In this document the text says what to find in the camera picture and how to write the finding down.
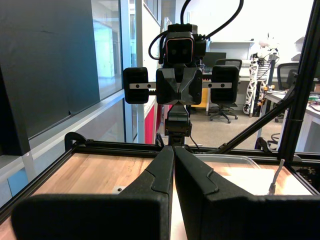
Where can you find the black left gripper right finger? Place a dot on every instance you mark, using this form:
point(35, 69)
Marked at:
point(237, 220)

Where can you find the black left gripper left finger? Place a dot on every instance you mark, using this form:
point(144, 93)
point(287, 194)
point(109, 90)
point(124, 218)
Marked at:
point(95, 220)

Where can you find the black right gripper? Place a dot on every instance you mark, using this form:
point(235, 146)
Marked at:
point(136, 75)

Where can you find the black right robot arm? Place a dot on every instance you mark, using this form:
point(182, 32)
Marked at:
point(178, 125)

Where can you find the yellow cabinet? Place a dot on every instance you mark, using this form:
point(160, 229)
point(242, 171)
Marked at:
point(205, 97)

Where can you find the aluminium socket block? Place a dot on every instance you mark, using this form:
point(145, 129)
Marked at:
point(116, 190)

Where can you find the red cabinet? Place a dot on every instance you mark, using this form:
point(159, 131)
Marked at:
point(150, 120)

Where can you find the black computer monitor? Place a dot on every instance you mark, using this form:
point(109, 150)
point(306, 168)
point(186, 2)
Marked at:
point(215, 58)

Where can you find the black office chair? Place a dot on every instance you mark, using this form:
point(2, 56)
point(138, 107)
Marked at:
point(285, 75)
point(223, 112)

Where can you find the clear plastic tub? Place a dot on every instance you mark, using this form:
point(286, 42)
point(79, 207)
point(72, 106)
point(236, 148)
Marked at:
point(237, 160)

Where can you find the white legged robot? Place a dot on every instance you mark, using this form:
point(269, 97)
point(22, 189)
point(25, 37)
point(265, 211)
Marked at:
point(252, 82)

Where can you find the white desk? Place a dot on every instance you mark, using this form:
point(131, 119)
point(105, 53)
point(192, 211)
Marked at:
point(312, 132)

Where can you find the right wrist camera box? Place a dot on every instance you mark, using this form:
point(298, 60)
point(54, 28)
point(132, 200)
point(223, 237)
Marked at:
point(180, 51)

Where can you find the black aluminium frame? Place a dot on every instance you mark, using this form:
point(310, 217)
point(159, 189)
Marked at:
point(298, 100)

